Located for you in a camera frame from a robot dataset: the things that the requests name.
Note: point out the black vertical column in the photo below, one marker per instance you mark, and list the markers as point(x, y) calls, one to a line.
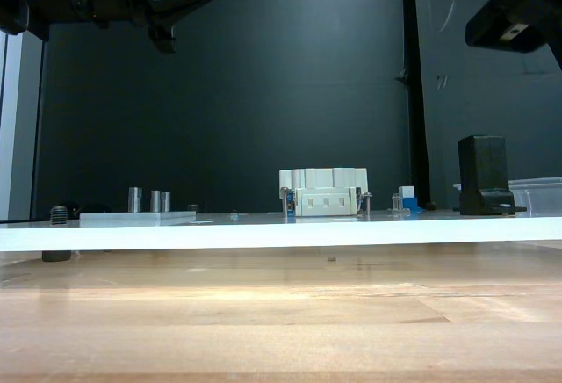
point(417, 93)

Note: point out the black board screw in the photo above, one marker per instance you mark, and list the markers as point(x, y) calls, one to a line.
point(193, 207)
point(431, 205)

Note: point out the black threaded screw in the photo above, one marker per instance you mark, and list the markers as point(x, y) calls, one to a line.
point(59, 217)

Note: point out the beige multi-pin connector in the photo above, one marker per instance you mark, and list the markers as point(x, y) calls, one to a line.
point(325, 200)

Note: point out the black clamp block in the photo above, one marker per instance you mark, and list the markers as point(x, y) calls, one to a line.
point(480, 172)

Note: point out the connector mounting screw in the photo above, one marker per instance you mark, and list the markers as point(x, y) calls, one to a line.
point(368, 204)

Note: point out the short steel bar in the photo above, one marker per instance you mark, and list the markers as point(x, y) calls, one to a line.
point(134, 200)
point(155, 202)
point(166, 203)

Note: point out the black board standoff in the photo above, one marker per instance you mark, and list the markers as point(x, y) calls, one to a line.
point(56, 256)

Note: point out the white taskboard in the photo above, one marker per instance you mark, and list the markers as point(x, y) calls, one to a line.
point(281, 236)

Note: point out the small grey connector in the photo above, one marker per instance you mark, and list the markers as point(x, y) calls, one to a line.
point(397, 203)

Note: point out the small clear board pin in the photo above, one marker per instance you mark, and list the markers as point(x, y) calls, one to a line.
point(234, 214)

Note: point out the blue and white connector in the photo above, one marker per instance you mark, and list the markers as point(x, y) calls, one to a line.
point(412, 203)

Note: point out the grey metal plate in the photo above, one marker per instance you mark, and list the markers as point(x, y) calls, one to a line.
point(131, 219)

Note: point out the clear plastic tub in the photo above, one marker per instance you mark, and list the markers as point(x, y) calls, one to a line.
point(540, 198)

